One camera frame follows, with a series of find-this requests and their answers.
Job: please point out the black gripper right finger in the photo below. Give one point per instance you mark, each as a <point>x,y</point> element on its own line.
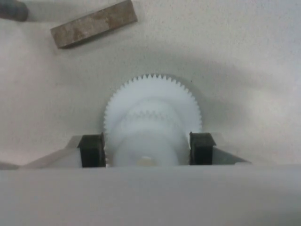
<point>201,148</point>

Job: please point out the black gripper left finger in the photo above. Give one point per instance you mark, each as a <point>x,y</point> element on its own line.
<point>91,150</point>

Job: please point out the white medium gear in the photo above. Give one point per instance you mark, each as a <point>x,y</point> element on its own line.
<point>152,117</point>

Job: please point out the metal square peg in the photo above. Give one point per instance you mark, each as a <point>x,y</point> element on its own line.
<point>94,23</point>

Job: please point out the metal round peg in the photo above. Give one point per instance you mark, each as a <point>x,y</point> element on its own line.
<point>11,9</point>

